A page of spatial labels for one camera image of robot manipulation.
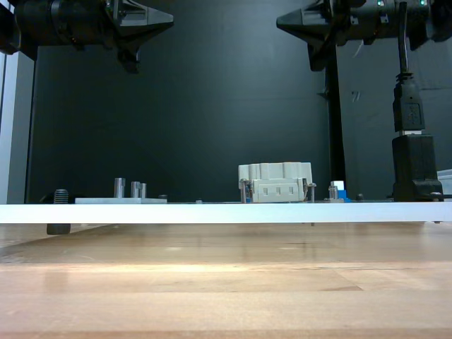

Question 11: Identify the grey metal plate with pegs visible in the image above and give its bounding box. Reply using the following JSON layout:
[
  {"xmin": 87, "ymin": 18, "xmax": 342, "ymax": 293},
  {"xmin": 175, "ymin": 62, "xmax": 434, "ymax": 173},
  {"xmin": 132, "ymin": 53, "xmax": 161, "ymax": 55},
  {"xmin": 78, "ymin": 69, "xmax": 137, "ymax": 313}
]
[{"xmin": 74, "ymin": 177, "xmax": 167, "ymax": 205}]

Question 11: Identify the black room pillar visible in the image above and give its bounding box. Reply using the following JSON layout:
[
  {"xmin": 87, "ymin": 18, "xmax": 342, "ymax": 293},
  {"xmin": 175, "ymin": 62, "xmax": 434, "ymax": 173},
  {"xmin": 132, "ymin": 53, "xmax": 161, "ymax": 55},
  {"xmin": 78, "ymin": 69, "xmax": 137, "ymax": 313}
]
[{"xmin": 316, "ymin": 45, "xmax": 347, "ymax": 184}]

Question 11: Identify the black USB plug with cable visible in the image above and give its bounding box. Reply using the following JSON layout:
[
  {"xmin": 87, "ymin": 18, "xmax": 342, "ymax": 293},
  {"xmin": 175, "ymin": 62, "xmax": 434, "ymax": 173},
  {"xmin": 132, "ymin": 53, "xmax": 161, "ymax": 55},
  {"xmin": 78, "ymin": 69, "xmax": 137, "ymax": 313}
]
[{"xmin": 392, "ymin": 0, "xmax": 424, "ymax": 137}]

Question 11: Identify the white task board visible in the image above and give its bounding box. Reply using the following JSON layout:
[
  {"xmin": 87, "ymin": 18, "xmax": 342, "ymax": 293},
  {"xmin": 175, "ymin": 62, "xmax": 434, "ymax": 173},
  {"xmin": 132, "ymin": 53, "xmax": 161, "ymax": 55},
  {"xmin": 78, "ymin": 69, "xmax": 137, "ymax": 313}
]
[{"xmin": 0, "ymin": 203, "xmax": 452, "ymax": 225}]

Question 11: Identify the beige multi-pin connector housing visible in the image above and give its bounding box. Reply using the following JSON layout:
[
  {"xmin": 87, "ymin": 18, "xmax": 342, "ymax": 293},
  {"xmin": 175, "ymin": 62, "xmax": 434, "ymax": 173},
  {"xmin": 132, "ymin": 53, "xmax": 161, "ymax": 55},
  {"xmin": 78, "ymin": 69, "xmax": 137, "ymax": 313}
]
[{"xmin": 238, "ymin": 161, "xmax": 318, "ymax": 204}]

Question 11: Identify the blue and white connector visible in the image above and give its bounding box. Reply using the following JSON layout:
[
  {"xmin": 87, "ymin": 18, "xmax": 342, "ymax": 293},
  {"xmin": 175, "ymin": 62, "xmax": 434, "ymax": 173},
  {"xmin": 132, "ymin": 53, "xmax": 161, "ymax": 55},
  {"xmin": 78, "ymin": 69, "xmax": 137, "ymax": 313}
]
[{"xmin": 331, "ymin": 180, "xmax": 350, "ymax": 203}]

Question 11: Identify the black USB socket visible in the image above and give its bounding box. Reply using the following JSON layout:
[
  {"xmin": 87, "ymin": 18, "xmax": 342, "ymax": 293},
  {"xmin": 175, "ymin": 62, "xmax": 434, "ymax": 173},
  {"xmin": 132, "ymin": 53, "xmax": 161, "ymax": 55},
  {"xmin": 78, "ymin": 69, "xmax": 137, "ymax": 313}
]
[{"xmin": 387, "ymin": 133, "xmax": 445, "ymax": 203}]

